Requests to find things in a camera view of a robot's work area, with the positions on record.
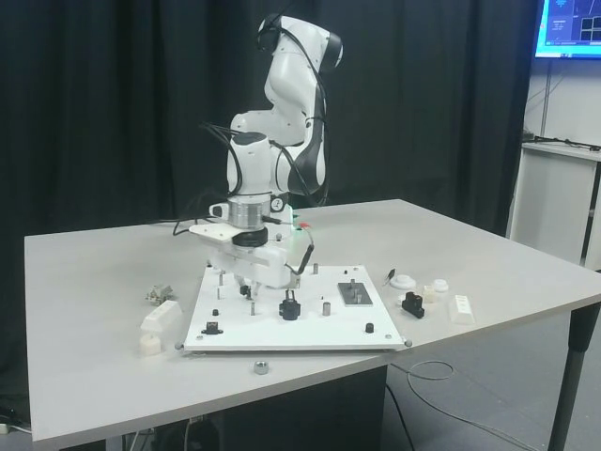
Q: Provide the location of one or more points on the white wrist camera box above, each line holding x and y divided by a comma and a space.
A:
219, 210

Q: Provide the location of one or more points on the white small cube holder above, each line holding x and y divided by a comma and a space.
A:
150, 344

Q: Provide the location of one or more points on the white task board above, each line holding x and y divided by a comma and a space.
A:
305, 336

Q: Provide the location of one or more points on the white cabinet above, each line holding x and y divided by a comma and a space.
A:
554, 202

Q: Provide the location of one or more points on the metal hex nut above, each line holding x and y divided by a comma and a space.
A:
259, 368

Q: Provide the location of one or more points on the white long peg holder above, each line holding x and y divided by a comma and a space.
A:
162, 318
461, 310

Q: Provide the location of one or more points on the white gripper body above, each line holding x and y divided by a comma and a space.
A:
263, 265

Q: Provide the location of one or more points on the white medium gear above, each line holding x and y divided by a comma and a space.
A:
440, 285

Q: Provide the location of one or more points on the black D-SUB plug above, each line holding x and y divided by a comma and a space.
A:
413, 304

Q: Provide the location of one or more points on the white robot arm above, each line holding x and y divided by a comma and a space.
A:
291, 70

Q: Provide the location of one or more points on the white large gear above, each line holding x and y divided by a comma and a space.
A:
404, 283

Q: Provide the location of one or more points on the blue screen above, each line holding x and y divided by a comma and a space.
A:
570, 28

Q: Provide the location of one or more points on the dark table leg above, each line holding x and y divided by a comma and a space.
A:
570, 376

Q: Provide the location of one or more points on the cream cube holder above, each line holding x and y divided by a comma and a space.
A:
428, 293

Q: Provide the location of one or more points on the metal BNC plug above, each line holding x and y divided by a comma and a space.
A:
250, 296

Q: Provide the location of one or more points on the flat white mounting plate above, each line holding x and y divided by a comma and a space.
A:
211, 233

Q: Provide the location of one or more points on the grey metal connector plug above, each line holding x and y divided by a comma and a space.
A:
157, 297

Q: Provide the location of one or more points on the black curtain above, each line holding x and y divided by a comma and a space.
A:
94, 94

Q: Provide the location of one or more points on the black waterproof plug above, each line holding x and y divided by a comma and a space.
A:
288, 310

